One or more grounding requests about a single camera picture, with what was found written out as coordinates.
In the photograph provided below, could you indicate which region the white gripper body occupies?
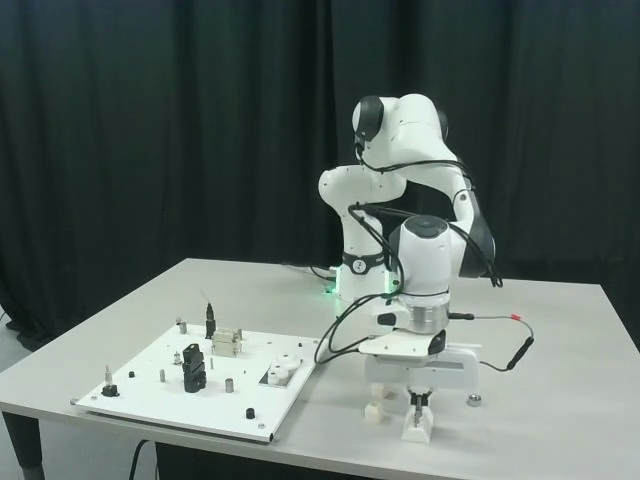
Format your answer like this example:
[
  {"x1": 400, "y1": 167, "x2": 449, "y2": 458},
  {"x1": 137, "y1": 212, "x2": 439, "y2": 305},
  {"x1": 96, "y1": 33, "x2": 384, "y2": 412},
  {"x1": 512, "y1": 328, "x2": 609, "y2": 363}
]
[{"x1": 362, "y1": 344, "x2": 483, "y2": 392}]

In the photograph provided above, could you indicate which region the white peg holder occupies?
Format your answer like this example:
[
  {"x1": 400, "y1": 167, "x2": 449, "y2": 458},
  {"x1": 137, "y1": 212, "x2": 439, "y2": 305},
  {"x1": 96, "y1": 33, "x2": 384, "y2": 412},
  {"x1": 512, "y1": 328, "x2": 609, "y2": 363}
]
[{"x1": 401, "y1": 407, "x2": 437, "y2": 444}]

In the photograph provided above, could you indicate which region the beige waterproof plug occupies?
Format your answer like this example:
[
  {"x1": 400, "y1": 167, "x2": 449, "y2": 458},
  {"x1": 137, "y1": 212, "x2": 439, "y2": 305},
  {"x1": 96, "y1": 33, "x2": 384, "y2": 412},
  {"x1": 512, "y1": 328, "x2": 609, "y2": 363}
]
[{"x1": 211, "y1": 327, "x2": 246, "y2": 358}]

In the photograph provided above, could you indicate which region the black D-SUB plug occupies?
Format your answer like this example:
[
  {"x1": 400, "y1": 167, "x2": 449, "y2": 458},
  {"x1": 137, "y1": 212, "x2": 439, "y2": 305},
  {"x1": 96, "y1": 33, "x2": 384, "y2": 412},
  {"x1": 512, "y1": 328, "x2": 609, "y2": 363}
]
[{"x1": 180, "y1": 343, "x2": 208, "y2": 393}]

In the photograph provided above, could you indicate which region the white task board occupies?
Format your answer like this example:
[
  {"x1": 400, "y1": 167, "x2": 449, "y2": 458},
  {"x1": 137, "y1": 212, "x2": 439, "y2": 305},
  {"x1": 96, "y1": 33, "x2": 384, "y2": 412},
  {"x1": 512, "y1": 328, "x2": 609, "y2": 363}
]
[{"x1": 69, "y1": 327, "x2": 321, "y2": 445}]

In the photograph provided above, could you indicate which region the silver plug with black base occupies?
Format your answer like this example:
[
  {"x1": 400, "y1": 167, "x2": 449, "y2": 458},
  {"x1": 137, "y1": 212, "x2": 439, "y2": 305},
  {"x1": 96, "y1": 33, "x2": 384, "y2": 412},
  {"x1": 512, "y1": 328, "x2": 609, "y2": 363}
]
[{"x1": 101, "y1": 364, "x2": 121, "y2": 399}]

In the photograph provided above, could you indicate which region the black curtain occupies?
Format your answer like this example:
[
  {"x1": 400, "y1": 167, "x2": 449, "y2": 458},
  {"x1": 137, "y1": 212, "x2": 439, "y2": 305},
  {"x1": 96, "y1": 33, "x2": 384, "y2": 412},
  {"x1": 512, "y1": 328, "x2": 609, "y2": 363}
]
[{"x1": 0, "y1": 0, "x2": 640, "y2": 351}]

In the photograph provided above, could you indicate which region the black table leg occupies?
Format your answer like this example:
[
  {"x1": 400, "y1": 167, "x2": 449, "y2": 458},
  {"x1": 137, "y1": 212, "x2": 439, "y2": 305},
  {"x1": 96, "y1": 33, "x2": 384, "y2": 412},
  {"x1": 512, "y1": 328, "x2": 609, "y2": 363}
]
[{"x1": 0, "y1": 410, "x2": 42, "y2": 480}]

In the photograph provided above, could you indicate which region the flat white mount plate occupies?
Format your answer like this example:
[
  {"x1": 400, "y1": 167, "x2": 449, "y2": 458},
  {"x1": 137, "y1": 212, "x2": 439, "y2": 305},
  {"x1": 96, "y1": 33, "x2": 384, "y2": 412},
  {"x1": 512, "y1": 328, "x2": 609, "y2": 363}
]
[{"x1": 357, "y1": 332, "x2": 447, "y2": 359}]

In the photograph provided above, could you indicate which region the silver flange ring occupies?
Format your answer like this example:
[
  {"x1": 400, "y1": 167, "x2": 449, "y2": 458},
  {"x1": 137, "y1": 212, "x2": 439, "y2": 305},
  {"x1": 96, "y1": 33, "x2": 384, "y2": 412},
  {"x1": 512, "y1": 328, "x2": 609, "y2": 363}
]
[{"x1": 401, "y1": 302, "x2": 448, "y2": 335}]

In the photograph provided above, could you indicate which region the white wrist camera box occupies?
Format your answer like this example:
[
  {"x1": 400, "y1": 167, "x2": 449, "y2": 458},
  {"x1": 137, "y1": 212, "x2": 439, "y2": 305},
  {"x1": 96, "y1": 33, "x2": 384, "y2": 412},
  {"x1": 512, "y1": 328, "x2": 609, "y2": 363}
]
[{"x1": 375, "y1": 310, "x2": 402, "y2": 333}]

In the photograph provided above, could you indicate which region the black base cable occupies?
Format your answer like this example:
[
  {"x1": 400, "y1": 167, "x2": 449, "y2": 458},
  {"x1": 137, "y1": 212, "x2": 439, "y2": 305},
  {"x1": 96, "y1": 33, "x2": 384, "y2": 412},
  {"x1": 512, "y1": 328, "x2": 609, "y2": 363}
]
[{"x1": 284, "y1": 262, "x2": 337, "y2": 281}]

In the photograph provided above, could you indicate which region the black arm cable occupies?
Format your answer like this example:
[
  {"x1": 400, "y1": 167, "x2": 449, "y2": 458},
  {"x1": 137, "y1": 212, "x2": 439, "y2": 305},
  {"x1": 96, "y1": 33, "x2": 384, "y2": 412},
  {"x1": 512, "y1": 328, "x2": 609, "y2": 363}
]
[{"x1": 313, "y1": 134, "x2": 504, "y2": 369}]

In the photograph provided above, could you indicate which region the black plug with thin cable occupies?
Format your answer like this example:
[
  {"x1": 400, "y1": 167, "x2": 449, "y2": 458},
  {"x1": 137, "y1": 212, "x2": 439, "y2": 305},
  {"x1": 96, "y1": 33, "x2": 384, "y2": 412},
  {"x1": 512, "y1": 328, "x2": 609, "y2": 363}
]
[{"x1": 202, "y1": 288, "x2": 218, "y2": 342}]

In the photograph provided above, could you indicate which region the thick black cable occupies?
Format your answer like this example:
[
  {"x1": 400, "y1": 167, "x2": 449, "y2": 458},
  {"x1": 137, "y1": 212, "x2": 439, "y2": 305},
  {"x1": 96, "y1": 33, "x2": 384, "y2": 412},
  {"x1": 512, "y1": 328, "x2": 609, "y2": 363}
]
[{"x1": 130, "y1": 438, "x2": 162, "y2": 480}]

